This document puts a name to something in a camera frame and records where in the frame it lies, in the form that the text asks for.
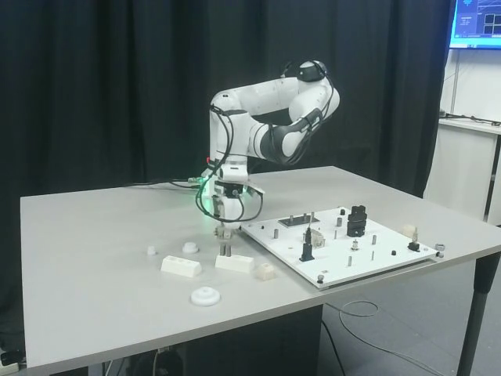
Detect black USB plug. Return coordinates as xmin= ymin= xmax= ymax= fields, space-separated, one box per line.
xmin=299 ymin=230 xmax=316 ymax=262

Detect white holder with holes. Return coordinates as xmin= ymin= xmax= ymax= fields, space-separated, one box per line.
xmin=214 ymin=253 xmax=255 ymax=274
xmin=160 ymin=254 xmax=203 ymax=278

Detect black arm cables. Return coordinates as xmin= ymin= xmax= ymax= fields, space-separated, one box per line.
xmin=197 ymin=62 xmax=341 ymax=220

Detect white power strip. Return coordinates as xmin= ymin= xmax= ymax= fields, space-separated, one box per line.
xmin=0 ymin=352 xmax=20 ymax=373

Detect white large gear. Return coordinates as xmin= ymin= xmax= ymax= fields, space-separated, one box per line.
xmin=190 ymin=287 xmax=222 ymax=307

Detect blue screen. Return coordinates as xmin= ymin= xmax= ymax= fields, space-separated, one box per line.
xmin=449 ymin=0 xmax=501 ymax=50

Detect white task board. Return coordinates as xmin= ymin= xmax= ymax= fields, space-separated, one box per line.
xmin=238 ymin=207 xmax=447 ymax=291

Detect grey floor cable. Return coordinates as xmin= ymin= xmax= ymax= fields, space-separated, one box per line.
xmin=338 ymin=300 xmax=463 ymax=376

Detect black cables on cabinet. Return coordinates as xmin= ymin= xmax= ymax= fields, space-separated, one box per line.
xmin=438 ymin=112 xmax=501 ymax=127

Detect black cable on table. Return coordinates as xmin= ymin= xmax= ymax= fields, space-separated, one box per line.
xmin=128 ymin=178 xmax=204 ymax=189

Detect black D-SUB plug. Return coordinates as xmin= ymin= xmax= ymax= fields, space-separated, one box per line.
xmin=346 ymin=204 xmax=369 ymax=238

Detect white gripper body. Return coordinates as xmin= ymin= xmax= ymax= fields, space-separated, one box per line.
xmin=211 ymin=194 xmax=244 ymax=232

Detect black curtains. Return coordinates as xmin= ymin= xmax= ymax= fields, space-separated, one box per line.
xmin=0 ymin=0 xmax=457 ymax=365

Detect dark table leg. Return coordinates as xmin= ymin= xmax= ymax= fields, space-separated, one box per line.
xmin=456 ymin=254 xmax=495 ymax=376

